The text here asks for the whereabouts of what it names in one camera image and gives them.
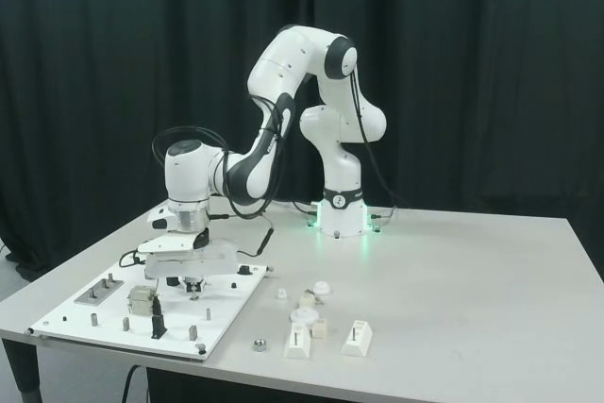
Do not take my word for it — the white task board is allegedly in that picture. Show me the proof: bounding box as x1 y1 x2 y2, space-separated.
26 255 271 362

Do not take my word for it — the white large gear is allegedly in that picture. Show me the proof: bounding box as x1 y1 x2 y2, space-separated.
291 308 318 327

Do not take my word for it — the thin black rod on wire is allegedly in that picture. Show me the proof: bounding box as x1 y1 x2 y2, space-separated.
210 213 277 259

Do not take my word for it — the black curtain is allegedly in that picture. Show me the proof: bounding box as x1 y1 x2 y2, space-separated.
0 0 604 265

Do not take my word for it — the black camera cable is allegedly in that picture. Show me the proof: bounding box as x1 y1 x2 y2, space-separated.
117 249 145 268

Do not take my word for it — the long white peg holder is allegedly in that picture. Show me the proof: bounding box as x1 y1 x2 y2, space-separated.
340 320 374 357
282 321 312 360

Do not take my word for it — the black table leg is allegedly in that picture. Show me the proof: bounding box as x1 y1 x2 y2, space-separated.
2 336 42 403

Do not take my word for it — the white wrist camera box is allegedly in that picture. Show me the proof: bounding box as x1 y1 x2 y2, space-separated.
147 212 179 233

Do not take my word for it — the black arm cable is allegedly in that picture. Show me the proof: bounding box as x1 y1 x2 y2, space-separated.
347 62 400 223

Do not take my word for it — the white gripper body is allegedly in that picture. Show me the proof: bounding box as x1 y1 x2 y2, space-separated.
143 241 238 280

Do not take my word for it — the black cable under table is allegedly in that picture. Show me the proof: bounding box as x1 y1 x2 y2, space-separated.
123 364 147 403

